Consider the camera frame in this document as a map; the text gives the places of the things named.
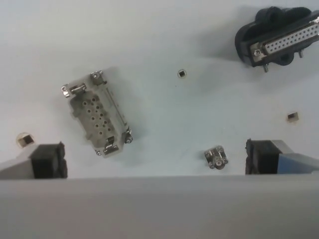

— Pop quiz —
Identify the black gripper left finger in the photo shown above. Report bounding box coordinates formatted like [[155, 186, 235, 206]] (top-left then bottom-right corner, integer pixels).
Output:
[[0, 141, 68, 180]]

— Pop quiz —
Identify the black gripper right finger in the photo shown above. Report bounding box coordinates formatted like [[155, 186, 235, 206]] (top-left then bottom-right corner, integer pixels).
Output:
[[245, 138, 319, 175]]

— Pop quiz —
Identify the white task board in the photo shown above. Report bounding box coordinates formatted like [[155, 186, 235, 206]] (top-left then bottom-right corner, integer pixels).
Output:
[[0, 0, 319, 180]]

